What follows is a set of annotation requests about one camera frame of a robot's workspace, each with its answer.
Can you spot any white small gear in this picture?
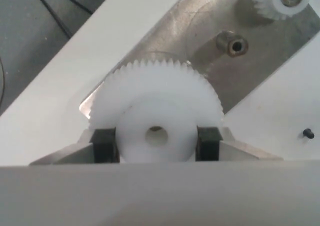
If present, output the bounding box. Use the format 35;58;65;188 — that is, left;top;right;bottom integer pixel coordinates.
251;0;311;22

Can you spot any thin black floor cable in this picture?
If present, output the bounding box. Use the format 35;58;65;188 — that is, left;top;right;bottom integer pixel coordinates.
26;0;95;41

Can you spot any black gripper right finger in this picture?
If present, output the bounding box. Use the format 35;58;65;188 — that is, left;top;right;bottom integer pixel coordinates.
194;125;285;162

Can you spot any white task board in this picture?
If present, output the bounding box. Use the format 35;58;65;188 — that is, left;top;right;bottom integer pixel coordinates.
0;0;320;167

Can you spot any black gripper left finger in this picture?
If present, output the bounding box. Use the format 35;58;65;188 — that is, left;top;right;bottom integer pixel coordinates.
28;127;121;166

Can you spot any white large gear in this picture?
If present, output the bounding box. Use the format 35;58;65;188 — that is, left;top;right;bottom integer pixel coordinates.
87;57;225;164

